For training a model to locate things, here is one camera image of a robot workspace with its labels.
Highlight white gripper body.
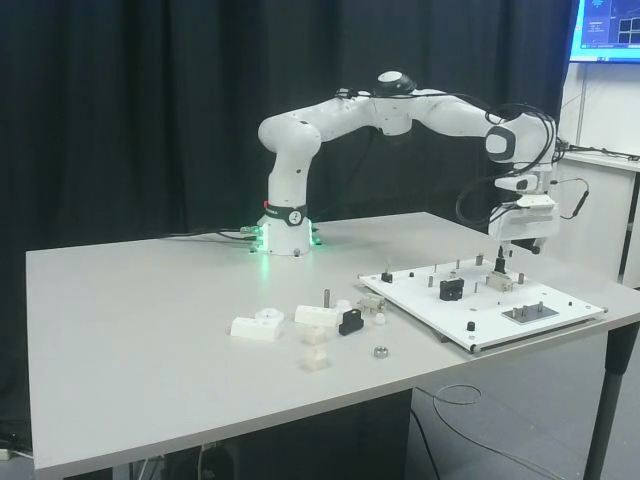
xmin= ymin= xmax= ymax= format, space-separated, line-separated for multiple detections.
xmin=488 ymin=205 xmax=561 ymax=244

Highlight white long peg holder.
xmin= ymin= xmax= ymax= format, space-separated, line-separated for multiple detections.
xmin=293 ymin=304 xmax=340 ymax=329

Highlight white wide peg holder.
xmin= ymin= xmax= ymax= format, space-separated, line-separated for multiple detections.
xmin=229 ymin=314 xmax=287 ymax=343

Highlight white flat mounting plate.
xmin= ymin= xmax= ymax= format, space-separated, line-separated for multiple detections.
xmin=517 ymin=194 xmax=557 ymax=211

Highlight white cabinet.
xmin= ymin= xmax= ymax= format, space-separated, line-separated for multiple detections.
xmin=542 ymin=149 xmax=640 ymax=290

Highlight white task board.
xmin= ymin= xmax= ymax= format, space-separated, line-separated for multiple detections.
xmin=357 ymin=252 xmax=610 ymax=355

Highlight grey metal plug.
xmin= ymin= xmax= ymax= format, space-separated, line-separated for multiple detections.
xmin=355 ymin=294 xmax=389 ymax=318

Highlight black table leg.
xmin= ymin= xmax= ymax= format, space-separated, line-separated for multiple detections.
xmin=584 ymin=327 xmax=636 ymax=480

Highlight small cream plug holder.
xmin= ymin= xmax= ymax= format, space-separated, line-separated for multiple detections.
xmin=299 ymin=347 xmax=329 ymax=374
xmin=301 ymin=324 xmax=329 ymax=347

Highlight blue screen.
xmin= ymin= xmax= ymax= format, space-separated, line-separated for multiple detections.
xmin=568 ymin=0 xmax=640 ymax=65

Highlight black curtain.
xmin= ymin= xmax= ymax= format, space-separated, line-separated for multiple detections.
xmin=0 ymin=0 xmax=574 ymax=454

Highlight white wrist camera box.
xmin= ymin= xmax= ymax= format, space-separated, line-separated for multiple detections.
xmin=493 ymin=173 xmax=540 ymax=193

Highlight black rod on wire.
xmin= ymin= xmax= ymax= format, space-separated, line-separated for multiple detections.
xmin=553 ymin=175 xmax=592 ymax=219

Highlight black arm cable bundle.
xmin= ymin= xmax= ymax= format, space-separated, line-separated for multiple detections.
xmin=333 ymin=88 xmax=565 ymax=224

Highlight black cable on cabinet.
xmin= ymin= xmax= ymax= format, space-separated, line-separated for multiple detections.
xmin=560 ymin=141 xmax=640 ymax=162

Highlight grey floor cable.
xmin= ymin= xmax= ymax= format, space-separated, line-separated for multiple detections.
xmin=432 ymin=383 xmax=594 ymax=480

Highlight black base cable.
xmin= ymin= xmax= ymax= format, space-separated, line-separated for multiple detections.
xmin=159 ymin=227 xmax=266 ymax=252

